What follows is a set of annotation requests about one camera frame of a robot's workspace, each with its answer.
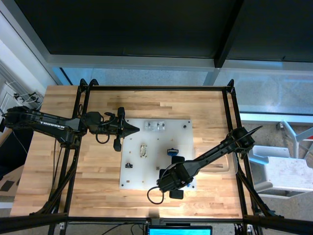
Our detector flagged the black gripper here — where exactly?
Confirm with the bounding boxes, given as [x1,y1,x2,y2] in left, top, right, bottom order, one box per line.
[169,156,186,200]
[107,107,140,152]

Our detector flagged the blue lit screen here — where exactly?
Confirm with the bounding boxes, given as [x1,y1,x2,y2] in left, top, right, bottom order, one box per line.
[146,225,213,235]

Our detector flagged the white plastic board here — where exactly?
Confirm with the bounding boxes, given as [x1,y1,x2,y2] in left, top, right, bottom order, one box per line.
[119,118,198,190]

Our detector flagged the clear plastic tub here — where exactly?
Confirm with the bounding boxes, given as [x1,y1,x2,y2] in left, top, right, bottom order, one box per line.
[194,146,239,175]

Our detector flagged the brown cardboard box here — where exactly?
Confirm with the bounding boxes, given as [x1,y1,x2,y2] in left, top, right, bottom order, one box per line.
[0,164,25,197]

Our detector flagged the grey metal step ladder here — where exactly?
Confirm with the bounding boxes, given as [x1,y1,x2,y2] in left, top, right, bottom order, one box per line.
[276,120,313,159]

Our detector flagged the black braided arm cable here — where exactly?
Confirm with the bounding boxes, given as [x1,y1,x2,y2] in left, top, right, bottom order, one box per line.
[95,128,110,144]

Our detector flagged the black aluminium frame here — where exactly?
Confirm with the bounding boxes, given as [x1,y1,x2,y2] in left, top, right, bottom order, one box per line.
[0,78,313,235]

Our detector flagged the white cable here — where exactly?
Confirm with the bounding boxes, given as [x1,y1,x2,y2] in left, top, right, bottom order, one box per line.
[10,91,45,106]

